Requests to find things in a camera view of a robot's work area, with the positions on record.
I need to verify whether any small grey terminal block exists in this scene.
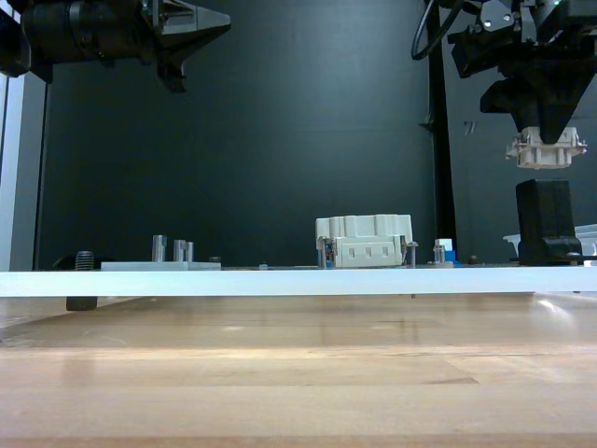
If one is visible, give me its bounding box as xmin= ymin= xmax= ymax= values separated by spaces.
xmin=432 ymin=237 xmax=457 ymax=268

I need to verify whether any grey metal plate with pins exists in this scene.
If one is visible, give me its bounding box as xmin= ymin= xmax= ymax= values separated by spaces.
xmin=100 ymin=234 xmax=221 ymax=272

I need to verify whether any beige HAN10E connector socket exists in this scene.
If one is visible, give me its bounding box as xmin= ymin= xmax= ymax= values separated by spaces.
xmin=314 ymin=213 xmax=420 ymax=271

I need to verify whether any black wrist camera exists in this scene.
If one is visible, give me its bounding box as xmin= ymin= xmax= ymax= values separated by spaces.
xmin=448 ymin=25 xmax=504 ymax=79

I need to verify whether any beige HAN10E connector insert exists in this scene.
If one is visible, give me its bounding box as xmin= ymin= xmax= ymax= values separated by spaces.
xmin=506 ymin=124 xmax=588 ymax=170

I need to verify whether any black connector housing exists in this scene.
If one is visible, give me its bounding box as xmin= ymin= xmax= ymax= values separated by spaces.
xmin=515 ymin=178 xmax=585 ymax=268

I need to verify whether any white task board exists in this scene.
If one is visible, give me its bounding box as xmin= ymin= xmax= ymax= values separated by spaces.
xmin=0 ymin=263 xmax=597 ymax=299

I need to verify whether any clear plastic tub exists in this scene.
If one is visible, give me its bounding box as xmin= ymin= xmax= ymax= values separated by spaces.
xmin=502 ymin=223 xmax=597 ymax=265

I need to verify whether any black wall post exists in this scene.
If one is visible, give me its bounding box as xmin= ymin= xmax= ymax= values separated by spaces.
xmin=426 ymin=0 xmax=457 ymax=265

